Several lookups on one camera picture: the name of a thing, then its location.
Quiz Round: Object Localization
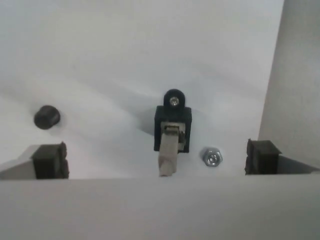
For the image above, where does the grey Ethernet plug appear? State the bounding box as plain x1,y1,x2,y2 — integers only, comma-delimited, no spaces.
156,121,187,178

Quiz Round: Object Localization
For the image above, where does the small metal hex bolt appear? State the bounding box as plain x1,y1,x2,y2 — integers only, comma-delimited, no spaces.
201,146,224,168

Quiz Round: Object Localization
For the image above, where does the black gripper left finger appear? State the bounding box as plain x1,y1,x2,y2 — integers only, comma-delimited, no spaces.
0,141,70,180

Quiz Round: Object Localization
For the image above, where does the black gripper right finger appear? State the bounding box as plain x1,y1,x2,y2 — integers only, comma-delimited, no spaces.
244,138,320,176

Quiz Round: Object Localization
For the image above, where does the white task board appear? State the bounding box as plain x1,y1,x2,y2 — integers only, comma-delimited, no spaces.
0,0,286,181

